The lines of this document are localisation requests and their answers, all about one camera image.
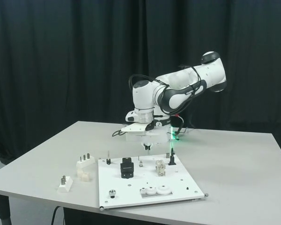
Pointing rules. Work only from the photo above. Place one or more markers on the white small gear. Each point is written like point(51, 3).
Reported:
point(143, 190)

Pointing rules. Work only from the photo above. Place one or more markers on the cream plug holder block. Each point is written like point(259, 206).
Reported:
point(87, 177)
point(80, 173)

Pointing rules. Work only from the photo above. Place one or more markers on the beige waterproof plug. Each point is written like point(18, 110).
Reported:
point(160, 167)

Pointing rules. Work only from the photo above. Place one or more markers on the white round peg holder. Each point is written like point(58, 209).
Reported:
point(65, 188)

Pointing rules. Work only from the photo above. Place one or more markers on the black USB plug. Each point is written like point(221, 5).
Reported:
point(172, 160)

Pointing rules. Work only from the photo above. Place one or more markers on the metal bolt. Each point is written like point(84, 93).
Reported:
point(112, 193)

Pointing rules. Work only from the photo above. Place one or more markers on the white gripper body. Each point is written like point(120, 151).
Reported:
point(145, 137)

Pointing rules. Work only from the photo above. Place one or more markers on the metal BNC plug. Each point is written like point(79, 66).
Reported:
point(141, 164)

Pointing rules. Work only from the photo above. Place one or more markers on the black box under table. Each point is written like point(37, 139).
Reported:
point(84, 218)

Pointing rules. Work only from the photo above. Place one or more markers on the white medium gear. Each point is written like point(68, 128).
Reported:
point(151, 189)

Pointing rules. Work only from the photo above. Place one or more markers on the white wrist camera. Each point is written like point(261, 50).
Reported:
point(130, 116)

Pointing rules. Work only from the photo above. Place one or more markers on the dark grey table leg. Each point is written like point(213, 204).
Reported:
point(1, 208)

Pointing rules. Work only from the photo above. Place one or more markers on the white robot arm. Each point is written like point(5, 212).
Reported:
point(201, 77)

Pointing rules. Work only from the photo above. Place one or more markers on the black D-SUB plug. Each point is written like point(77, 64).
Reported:
point(127, 169)

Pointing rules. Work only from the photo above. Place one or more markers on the black curtain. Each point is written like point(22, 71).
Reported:
point(37, 35)

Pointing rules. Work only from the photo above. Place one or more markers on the white square peg holder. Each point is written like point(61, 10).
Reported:
point(86, 163)

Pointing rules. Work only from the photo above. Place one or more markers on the white task board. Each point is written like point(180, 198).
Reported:
point(140, 180)

